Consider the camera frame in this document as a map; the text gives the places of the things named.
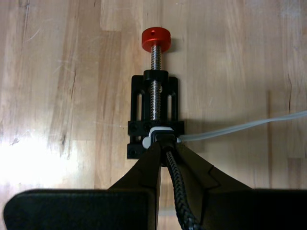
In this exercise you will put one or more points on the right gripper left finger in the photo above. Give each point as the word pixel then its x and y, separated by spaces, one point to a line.
pixel 76 210

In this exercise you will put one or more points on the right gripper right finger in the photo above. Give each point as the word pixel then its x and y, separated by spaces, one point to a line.
pixel 251 210

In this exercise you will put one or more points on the black clamp with red knob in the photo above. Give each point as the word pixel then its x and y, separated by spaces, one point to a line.
pixel 134 83

